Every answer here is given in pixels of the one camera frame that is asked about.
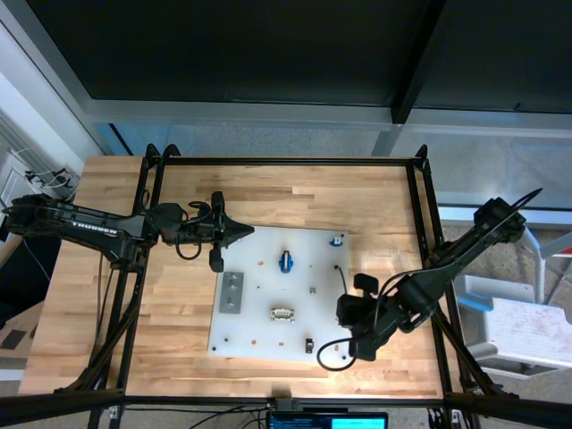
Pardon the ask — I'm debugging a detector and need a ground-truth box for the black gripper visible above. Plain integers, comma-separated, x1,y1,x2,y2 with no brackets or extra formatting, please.
181,190,256,273
336,273,401,363

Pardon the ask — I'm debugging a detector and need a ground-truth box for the grey metal plate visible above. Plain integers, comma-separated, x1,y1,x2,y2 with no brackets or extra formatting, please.
217,270,245,314

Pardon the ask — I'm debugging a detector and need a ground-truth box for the white board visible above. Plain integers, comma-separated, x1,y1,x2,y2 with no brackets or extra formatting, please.
207,224,352,364

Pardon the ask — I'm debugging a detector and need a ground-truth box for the screen with blue edge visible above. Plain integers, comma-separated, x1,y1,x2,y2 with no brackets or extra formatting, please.
266,410,389,429

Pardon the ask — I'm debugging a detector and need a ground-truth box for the white step stool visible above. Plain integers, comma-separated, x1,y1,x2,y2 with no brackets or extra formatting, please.
455,223,572,381

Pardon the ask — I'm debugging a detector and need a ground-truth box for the brown cardboard box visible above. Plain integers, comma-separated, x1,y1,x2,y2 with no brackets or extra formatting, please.
0,299,46,359

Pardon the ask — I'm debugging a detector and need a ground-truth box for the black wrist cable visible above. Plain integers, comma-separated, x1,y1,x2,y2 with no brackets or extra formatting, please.
174,231,203,262
315,337,358,372

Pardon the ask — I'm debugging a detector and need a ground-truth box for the black metal frame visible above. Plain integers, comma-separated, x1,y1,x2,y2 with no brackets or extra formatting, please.
0,142,572,429

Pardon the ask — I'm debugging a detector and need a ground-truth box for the small grey camera mount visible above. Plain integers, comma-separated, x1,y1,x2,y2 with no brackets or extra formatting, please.
273,387,294,411

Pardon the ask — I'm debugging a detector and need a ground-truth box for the white cables bundle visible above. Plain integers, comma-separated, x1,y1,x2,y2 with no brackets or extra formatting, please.
22,167,80,198

